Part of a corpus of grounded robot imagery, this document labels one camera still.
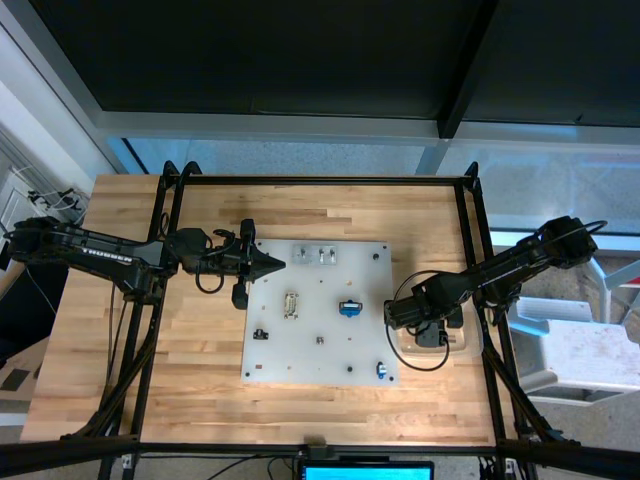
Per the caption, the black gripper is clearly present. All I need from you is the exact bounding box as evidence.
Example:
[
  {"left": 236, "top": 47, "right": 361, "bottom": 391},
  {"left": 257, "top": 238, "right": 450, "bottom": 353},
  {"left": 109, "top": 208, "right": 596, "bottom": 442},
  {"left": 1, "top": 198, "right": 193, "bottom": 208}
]
[
  {"left": 410, "top": 305, "right": 466, "bottom": 351},
  {"left": 214, "top": 218, "right": 287, "bottom": 309}
]

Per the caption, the clear plastic tub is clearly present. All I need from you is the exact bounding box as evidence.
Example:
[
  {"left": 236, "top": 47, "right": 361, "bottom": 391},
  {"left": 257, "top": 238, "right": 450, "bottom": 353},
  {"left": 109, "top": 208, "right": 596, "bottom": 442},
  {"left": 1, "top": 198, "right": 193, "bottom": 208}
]
[{"left": 396, "top": 298, "right": 489, "bottom": 359}]

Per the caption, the white plastic board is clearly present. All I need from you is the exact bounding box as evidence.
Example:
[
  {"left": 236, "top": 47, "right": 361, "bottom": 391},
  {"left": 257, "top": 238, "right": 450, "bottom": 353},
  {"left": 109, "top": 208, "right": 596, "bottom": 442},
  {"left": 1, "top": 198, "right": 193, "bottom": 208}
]
[{"left": 241, "top": 238, "right": 401, "bottom": 387}]

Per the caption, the blue laptop screen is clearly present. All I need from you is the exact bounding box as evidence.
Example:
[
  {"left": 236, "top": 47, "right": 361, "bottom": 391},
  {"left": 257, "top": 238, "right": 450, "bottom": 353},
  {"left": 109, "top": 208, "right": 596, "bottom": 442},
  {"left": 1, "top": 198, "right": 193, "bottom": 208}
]
[{"left": 298, "top": 459, "right": 435, "bottom": 480}]

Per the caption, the white plastic chair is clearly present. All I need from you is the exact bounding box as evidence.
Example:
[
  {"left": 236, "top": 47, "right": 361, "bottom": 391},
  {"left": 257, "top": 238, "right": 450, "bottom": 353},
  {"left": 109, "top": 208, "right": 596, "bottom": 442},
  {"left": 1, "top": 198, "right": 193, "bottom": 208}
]
[{"left": 509, "top": 294, "right": 640, "bottom": 406}]

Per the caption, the dark glass window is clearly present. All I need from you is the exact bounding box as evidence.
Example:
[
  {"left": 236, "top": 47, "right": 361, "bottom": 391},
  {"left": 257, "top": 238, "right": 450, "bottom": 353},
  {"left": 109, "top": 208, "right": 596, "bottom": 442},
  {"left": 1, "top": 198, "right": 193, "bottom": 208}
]
[{"left": 29, "top": 0, "right": 640, "bottom": 129}]

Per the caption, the cardboard box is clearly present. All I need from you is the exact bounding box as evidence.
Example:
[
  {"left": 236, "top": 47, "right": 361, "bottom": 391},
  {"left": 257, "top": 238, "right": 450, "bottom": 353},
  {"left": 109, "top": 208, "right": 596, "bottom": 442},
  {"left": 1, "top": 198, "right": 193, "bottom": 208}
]
[{"left": 0, "top": 337, "right": 51, "bottom": 401}]

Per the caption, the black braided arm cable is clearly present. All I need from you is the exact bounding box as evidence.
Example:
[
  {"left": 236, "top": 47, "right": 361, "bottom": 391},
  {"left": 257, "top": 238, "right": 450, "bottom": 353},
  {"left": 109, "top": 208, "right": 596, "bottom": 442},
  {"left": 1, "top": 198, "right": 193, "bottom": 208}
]
[{"left": 194, "top": 269, "right": 225, "bottom": 295}]

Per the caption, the black metal frame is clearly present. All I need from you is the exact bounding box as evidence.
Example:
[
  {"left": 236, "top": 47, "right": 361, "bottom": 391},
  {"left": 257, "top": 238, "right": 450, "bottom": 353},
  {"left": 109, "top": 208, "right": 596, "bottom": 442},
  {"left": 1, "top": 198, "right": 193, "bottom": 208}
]
[{"left": 0, "top": 160, "right": 640, "bottom": 480}]

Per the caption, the black table level camera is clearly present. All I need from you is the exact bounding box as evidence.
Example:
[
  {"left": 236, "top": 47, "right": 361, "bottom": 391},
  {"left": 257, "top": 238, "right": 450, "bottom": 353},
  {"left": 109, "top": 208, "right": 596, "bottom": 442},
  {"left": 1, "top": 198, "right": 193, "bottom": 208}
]
[{"left": 301, "top": 435, "right": 335, "bottom": 460}]

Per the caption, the grey metal chair frame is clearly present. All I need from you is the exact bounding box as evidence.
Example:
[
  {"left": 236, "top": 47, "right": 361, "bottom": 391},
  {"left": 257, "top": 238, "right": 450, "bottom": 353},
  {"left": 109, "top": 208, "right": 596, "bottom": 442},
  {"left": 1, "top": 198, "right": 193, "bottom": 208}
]
[{"left": 592, "top": 249, "right": 640, "bottom": 324}]

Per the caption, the black and white cable bundle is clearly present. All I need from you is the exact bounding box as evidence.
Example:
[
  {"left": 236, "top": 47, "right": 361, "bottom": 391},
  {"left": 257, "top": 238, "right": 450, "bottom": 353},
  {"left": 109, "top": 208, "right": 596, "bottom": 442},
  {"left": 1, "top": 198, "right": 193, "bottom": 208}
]
[{"left": 25, "top": 187, "right": 90, "bottom": 215}]

